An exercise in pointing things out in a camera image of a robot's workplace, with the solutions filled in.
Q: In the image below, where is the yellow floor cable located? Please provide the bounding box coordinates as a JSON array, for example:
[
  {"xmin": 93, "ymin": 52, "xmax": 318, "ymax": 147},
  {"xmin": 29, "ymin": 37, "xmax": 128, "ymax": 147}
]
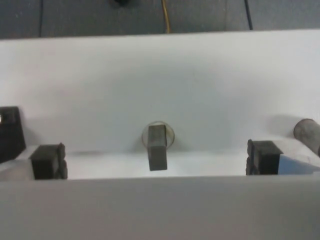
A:
[{"xmin": 161, "ymin": 0, "xmax": 171, "ymax": 33}]

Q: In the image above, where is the white task board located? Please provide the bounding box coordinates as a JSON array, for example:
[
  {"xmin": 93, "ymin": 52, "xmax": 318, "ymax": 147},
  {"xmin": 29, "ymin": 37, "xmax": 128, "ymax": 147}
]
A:
[{"xmin": 0, "ymin": 29, "xmax": 320, "ymax": 181}]

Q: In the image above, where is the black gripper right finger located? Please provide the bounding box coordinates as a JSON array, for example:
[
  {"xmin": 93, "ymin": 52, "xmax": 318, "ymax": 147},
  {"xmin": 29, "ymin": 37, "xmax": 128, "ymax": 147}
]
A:
[{"xmin": 246, "ymin": 139, "xmax": 320, "ymax": 176}]

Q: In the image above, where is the metal round peg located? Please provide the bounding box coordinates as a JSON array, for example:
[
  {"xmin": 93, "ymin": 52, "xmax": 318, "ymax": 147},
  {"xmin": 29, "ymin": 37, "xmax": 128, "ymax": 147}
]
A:
[{"xmin": 293, "ymin": 118, "xmax": 320, "ymax": 158}]

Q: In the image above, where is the black floor cable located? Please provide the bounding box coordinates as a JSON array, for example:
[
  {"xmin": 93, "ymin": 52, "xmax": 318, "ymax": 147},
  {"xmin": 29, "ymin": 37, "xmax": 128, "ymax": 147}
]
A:
[{"xmin": 243, "ymin": 0, "xmax": 254, "ymax": 30}]

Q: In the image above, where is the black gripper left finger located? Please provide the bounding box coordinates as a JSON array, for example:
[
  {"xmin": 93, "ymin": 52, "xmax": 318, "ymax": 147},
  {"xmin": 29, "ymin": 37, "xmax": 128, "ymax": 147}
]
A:
[{"xmin": 0, "ymin": 142, "xmax": 68, "ymax": 181}]

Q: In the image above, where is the metal square peg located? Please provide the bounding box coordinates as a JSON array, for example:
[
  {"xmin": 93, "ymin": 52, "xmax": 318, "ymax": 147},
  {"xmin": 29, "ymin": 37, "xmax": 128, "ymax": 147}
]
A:
[{"xmin": 147, "ymin": 124, "xmax": 169, "ymax": 172}]

